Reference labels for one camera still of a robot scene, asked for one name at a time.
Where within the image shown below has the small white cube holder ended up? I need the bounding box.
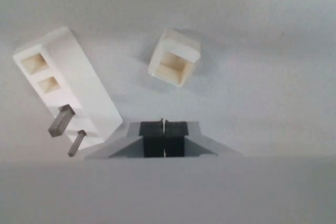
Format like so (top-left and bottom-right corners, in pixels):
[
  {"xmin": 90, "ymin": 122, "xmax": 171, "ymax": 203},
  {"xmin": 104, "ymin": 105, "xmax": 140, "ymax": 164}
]
[{"xmin": 148, "ymin": 27, "xmax": 202, "ymax": 88}]

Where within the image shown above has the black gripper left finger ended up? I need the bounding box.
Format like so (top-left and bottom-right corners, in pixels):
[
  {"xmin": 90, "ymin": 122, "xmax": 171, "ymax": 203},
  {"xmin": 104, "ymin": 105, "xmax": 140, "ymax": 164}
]
[{"xmin": 83, "ymin": 120, "xmax": 164, "ymax": 160}]

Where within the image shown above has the thick metal square peg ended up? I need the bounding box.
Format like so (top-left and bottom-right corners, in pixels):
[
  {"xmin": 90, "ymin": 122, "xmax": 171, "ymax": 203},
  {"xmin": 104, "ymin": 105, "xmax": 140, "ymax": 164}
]
[{"xmin": 48, "ymin": 105, "xmax": 77, "ymax": 137}]

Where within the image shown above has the white square peg holder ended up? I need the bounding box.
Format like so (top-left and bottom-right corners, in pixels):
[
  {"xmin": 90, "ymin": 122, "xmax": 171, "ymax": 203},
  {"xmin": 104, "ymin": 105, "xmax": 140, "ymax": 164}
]
[{"xmin": 12, "ymin": 26, "xmax": 123, "ymax": 154}]

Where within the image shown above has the thin metal square peg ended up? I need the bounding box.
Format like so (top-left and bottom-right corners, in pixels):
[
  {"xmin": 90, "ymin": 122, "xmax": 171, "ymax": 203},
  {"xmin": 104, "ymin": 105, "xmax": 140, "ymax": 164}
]
[{"xmin": 67, "ymin": 130, "xmax": 87, "ymax": 157}]

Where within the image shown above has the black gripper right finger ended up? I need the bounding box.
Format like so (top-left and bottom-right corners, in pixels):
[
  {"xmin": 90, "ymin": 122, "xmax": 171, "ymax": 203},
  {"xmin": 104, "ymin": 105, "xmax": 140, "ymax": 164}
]
[{"xmin": 163, "ymin": 120, "xmax": 244, "ymax": 159}]

